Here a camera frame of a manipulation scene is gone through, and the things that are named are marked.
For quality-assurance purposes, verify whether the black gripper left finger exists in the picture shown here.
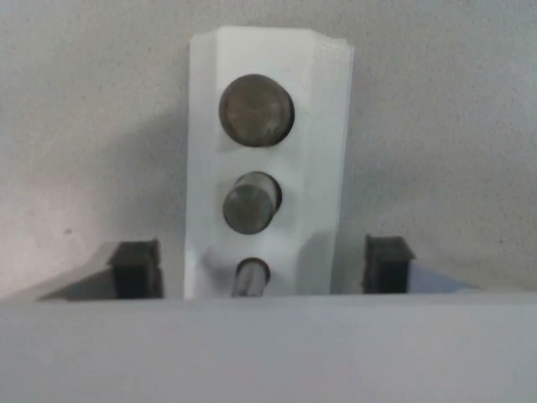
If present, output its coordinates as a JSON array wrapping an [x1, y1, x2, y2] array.
[[0, 238, 165, 301]]

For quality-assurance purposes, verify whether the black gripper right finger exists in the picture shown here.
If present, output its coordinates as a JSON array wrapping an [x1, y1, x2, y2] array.
[[361, 234, 482, 296]]

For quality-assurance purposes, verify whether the small metal round peg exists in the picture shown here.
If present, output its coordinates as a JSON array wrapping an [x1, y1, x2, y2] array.
[[231, 256, 271, 298]]

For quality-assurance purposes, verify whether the medium metal round peg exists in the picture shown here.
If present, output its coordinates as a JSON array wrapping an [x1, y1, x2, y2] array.
[[222, 170, 284, 234]]

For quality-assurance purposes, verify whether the white round peg holder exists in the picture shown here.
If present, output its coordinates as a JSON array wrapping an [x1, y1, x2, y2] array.
[[182, 25, 356, 301]]

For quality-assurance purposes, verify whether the large metal round peg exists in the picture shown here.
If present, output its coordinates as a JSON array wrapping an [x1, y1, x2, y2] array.
[[217, 74, 296, 149]]

